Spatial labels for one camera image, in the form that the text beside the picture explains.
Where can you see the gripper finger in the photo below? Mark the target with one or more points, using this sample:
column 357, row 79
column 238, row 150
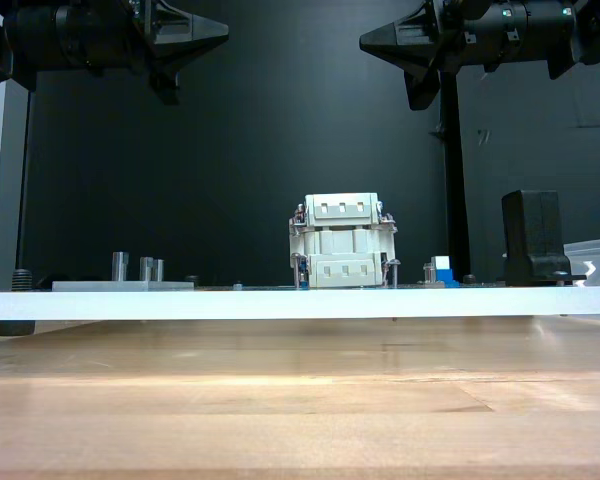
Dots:
column 185, row 55
column 404, row 60
column 405, row 37
column 205, row 27

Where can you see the grey HAN10E connector insert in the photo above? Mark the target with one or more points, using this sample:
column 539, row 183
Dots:
column 340, row 210

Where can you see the black connector hood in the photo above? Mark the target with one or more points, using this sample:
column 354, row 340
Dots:
column 530, row 235

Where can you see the grey connector socket base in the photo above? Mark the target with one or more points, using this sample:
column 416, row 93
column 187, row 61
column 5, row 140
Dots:
column 345, row 270

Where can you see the white taskboard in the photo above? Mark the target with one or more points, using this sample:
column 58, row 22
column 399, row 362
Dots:
column 280, row 305

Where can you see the small silver standoff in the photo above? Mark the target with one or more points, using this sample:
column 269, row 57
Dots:
column 426, row 274

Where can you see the blue white terminal block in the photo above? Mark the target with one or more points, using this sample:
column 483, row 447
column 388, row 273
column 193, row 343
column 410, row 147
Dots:
column 442, row 272

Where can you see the black hex screw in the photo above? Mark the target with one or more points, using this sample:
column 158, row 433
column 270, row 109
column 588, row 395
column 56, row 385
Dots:
column 469, row 278

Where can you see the grey aluminium plate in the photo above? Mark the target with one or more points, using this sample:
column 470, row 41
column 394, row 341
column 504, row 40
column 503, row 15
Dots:
column 120, row 285

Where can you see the clear plastic tub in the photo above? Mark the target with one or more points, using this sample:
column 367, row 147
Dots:
column 595, row 255

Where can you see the black threaded bolt head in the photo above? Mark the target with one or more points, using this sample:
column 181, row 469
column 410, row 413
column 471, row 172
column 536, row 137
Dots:
column 22, row 280

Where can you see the black rubber foot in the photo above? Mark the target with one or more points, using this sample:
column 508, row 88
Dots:
column 17, row 327

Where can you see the black vertical post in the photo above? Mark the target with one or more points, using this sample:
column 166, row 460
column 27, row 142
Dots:
column 455, row 200

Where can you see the short silver metal post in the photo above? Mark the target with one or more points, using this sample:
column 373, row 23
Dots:
column 146, row 269
column 158, row 270

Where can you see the tall silver metal post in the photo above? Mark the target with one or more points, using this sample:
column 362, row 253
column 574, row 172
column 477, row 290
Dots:
column 121, row 265

